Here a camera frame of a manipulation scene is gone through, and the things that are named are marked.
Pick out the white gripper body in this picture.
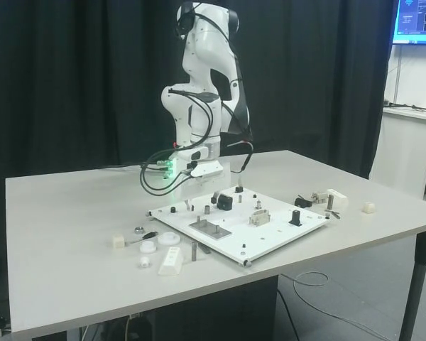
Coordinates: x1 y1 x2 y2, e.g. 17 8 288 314
193 161 233 188

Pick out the white long peg holder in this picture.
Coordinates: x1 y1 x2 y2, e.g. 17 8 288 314
158 247 184 276

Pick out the white block peg holder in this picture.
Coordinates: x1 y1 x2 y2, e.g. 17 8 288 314
326 188 349 209

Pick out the white large gear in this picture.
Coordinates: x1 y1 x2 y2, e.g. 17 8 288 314
158 231 180 247

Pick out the white task board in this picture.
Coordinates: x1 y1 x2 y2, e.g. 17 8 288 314
145 184 333 267

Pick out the black curtain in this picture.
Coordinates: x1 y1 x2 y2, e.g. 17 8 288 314
0 0 395 323

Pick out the white cabinet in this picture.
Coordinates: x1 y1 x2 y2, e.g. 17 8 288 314
370 105 426 205

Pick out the dark table leg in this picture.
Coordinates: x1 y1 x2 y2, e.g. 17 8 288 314
398 226 426 341

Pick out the blue screen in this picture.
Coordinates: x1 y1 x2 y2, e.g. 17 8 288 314
391 0 426 45

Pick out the thin black rod on wire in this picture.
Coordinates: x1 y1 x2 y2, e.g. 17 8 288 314
239 151 254 175

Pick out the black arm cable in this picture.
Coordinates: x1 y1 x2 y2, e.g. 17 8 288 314
173 5 255 144

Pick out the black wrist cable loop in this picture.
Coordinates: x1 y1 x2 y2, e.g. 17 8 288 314
138 88 214 195

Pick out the small black plug with cable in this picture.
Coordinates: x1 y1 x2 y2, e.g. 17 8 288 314
127 231 160 247

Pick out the grey floor cable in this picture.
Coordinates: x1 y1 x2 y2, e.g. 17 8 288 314
275 271 346 341

